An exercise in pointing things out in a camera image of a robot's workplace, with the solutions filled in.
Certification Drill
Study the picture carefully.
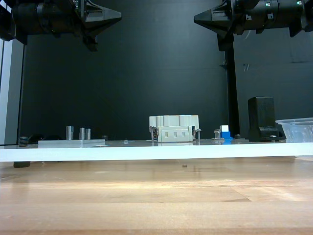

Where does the blue and white connector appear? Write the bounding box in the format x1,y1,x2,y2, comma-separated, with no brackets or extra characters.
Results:
219,125,233,143

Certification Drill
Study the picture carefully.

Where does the beige connector housing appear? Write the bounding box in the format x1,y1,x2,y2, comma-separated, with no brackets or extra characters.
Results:
149,115,199,143

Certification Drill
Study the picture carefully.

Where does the clear plastic tub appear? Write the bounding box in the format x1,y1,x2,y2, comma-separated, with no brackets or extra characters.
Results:
274,118,313,143

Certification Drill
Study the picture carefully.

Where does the white task board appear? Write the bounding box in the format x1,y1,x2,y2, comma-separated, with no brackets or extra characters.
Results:
0,140,313,164

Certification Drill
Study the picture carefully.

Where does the black vertical post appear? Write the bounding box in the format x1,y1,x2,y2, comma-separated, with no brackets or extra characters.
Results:
220,46,240,139

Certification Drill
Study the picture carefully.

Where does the black corner bracket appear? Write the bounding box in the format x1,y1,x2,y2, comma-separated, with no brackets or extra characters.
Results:
247,96,286,142

